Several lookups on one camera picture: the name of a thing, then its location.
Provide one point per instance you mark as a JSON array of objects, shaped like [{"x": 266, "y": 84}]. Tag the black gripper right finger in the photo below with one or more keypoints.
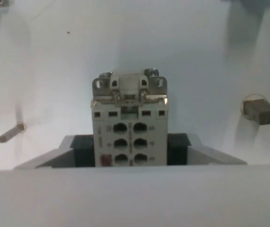
[{"x": 179, "y": 151}]

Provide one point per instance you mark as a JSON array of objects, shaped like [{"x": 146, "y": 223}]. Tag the grey waterproof plug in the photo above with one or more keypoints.
[{"x": 130, "y": 118}]

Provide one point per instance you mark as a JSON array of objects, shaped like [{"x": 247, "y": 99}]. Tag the metal square peg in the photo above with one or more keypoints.
[{"x": 264, "y": 113}]

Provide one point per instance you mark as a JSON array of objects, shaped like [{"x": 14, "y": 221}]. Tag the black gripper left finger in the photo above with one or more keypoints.
[{"x": 81, "y": 153}]

